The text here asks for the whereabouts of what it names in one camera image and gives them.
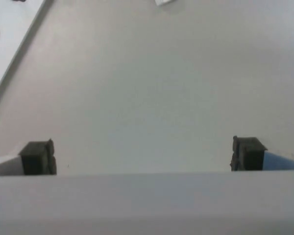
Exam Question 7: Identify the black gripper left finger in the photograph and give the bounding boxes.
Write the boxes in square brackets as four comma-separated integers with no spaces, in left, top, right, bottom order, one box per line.
[0,139,57,177]

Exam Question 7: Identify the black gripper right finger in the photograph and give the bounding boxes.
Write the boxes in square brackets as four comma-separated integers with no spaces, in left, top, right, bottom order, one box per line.
[229,135,294,171]

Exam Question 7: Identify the white task board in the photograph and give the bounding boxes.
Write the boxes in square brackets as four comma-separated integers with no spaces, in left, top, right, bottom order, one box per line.
[0,0,54,118]

